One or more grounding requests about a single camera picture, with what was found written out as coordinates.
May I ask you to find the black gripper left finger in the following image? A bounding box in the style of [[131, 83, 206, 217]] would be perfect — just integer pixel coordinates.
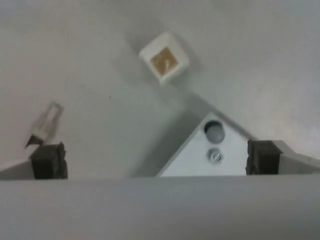
[[0, 141, 69, 180]]

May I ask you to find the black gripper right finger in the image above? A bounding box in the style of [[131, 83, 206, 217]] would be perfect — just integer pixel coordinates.
[[245, 138, 320, 176]]

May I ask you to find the grey metal bolt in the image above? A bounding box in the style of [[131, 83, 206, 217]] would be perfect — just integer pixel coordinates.
[[23, 100, 65, 151]]

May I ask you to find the white task board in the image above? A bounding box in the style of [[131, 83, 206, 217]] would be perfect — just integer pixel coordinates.
[[154, 112, 251, 178]]

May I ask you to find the small white empty holder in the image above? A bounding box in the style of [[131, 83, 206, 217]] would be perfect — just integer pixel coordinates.
[[138, 30, 190, 87]]

